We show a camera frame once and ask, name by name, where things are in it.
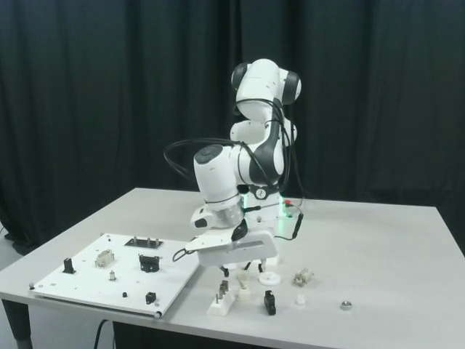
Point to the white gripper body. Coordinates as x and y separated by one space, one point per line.
250 254

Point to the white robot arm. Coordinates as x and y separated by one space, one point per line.
261 87

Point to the white Ethernet plug holder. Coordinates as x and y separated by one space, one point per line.
244 294

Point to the white large gear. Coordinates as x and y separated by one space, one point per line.
269 279

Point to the black wrist band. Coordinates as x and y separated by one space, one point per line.
239 232

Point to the flat white wrist plate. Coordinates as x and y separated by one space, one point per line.
210 243

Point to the white square peg holder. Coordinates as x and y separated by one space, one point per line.
219 306

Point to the black D-SUB plug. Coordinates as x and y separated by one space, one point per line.
269 301

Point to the beige waterproof plug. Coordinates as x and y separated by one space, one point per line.
302 277

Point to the white small gear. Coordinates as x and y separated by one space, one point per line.
299 301

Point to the small white box dark window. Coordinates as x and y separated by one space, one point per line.
201 220

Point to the metal bolt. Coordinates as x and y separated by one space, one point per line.
345 305

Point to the metal BNC plug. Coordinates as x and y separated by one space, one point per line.
112 276

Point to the white task board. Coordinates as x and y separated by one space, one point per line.
91 291

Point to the dark table leg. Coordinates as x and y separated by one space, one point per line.
14 323

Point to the black curtain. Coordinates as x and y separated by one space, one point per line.
72 72

